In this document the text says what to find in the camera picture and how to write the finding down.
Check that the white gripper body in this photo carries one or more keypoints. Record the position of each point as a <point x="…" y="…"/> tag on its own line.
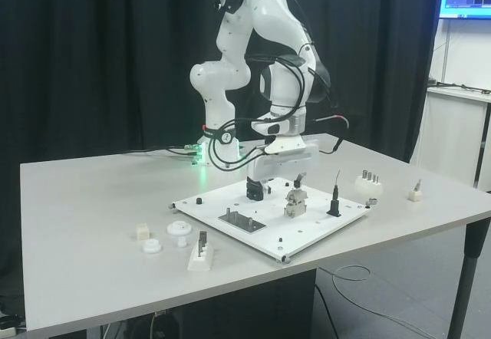
<point x="284" y="164"/>

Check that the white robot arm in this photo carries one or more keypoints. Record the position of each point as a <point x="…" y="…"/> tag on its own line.
<point x="268" y="17"/>

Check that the flat white mounting plate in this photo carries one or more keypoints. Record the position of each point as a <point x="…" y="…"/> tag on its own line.
<point x="285" y="144"/>

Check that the white task board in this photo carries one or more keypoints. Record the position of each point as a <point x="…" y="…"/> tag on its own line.
<point x="245" y="235"/>

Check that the large metal round peg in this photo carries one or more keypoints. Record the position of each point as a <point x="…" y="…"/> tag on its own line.
<point x="364" y="174"/>

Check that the white rounded peg holder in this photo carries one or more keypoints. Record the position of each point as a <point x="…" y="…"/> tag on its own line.
<point x="368" y="190"/>

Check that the medium metal round peg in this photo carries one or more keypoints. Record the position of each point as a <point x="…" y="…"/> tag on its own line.
<point x="370" y="176"/>

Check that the metal hex nut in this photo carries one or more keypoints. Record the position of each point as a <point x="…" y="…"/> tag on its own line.
<point x="372" y="201"/>

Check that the large metal square peg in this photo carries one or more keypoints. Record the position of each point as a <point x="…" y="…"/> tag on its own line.
<point x="202" y="238"/>

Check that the white large gear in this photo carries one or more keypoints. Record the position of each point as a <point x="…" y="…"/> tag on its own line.
<point x="179" y="228"/>

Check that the white long peg holder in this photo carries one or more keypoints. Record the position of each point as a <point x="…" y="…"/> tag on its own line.
<point x="200" y="262"/>

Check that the white small gear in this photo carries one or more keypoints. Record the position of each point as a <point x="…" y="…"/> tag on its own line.
<point x="182" y="242"/>

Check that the small white plug holder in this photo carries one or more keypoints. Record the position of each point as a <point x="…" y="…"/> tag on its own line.
<point x="415" y="195"/>

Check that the small grey plug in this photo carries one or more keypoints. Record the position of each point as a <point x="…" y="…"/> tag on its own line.
<point x="417" y="185"/>

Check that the white medium gear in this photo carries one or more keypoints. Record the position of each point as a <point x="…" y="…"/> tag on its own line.
<point x="152" y="247"/>

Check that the cream white cube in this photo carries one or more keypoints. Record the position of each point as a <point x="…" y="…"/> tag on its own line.
<point x="141" y="233"/>

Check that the white cabinet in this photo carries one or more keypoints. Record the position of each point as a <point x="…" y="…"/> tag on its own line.
<point x="456" y="135"/>

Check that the dark table leg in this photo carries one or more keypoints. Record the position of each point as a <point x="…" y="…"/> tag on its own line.
<point x="468" y="277"/>

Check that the black curtain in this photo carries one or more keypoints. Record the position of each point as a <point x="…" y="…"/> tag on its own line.
<point x="96" y="47"/>

